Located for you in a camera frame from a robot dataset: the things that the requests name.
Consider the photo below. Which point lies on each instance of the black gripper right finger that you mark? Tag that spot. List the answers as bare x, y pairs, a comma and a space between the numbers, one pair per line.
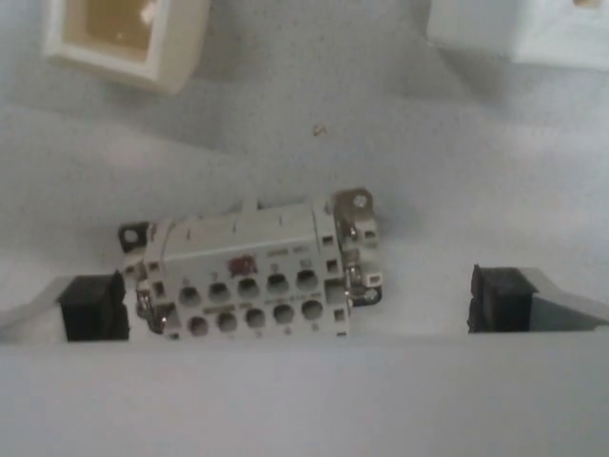
499, 300

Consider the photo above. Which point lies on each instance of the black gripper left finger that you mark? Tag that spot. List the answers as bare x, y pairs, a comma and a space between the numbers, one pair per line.
92, 309

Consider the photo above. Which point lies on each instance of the grey multi-pin connector block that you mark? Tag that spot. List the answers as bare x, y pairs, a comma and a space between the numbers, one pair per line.
257, 281

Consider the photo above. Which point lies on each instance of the cream white hollow holder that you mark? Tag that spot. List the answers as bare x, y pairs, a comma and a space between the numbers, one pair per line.
119, 38

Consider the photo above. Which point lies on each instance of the white task board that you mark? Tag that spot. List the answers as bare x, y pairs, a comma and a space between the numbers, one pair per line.
533, 24

